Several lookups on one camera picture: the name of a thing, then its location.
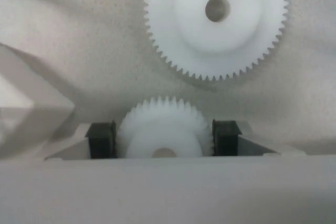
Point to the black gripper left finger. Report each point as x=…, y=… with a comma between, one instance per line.
x=102, y=140

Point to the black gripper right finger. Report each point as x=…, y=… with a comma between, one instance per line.
x=225, y=137

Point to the white large gear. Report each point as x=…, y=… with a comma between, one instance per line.
x=236, y=37

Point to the white single peg holder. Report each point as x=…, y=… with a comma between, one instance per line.
x=26, y=90

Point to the white medium gear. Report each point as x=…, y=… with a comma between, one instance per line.
x=162, y=127

